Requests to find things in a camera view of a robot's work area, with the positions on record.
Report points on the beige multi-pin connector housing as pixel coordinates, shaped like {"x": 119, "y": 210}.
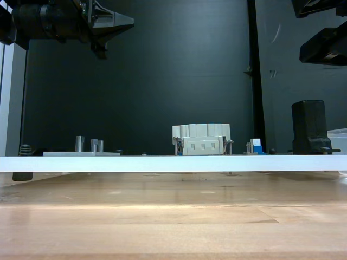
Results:
{"x": 202, "y": 135}

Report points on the grey metal plate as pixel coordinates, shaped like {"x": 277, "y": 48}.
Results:
{"x": 81, "y": 153}

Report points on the black aluminium frame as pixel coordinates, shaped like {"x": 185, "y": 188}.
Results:
{"x": 259, "y": 108}

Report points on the black plug housing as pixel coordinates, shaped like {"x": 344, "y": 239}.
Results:
{"x": 309, "y": 122}

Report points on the small black screw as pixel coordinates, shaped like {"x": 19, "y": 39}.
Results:
{"x": 272, "y": 151}

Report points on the black board corner screw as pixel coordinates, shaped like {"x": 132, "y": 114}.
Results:
{"x": 25, "y": 150}

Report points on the white task board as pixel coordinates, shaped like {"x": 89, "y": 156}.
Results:
{"x": 173, "y": 163}

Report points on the blue and white connector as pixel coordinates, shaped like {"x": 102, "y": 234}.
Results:
{"x": 257, "y": 149}

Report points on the grey aluminium partition frame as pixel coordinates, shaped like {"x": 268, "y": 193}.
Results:
{"x": 11, "y": 108}

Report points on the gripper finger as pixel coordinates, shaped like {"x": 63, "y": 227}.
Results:
{"x": 108, "y": 32}
{"x": 111, "y": 19}

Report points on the clear plastic tub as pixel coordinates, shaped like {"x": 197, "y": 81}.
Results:
{"x": 339, "y": 140}

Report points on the small silver metal clip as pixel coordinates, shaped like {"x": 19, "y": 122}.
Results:
{"x": 248, "y": 148}

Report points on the silver bar fixture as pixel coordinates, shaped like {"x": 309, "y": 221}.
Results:
{"x": 94, "y": 146}
{"x": 80, "y": 143}

